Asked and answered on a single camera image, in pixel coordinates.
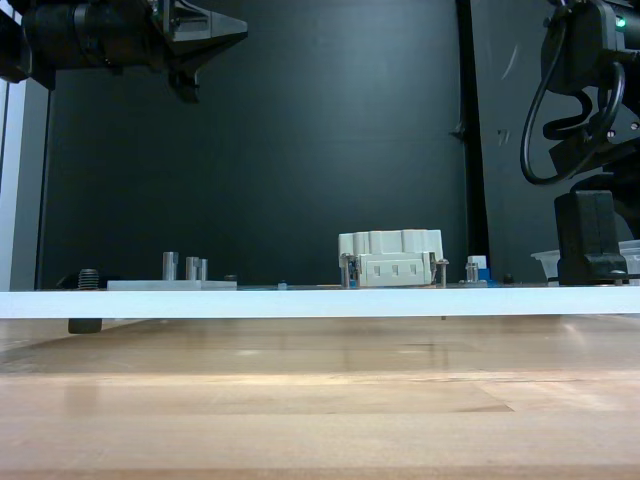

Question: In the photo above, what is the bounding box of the white task board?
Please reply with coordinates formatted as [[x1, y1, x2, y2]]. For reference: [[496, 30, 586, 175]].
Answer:
[[0, 287, 640, 320]]

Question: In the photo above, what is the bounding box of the white blue terminal block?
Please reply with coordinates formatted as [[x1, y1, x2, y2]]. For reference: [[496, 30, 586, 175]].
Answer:
[[469, 255, 494, 287]]

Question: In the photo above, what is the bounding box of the grey metal base plate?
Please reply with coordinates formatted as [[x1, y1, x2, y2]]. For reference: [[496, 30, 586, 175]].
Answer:
[[107, 279, 237, 292]]

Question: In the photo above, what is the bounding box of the black frame post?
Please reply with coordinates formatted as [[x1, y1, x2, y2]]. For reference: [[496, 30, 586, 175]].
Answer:
[[452, 0, 492, 290]]

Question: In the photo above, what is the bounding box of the clear plastic tub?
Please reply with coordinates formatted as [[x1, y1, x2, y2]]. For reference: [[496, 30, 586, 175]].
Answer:
[[530, 240, 640, 287]]

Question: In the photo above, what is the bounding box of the beige connector housing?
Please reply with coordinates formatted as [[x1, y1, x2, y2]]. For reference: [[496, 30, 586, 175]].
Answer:
[[338, 229, 444, 289]]

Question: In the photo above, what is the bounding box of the black socket housing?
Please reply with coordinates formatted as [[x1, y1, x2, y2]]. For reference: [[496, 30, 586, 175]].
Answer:
[[553, 191, 629, 287]]

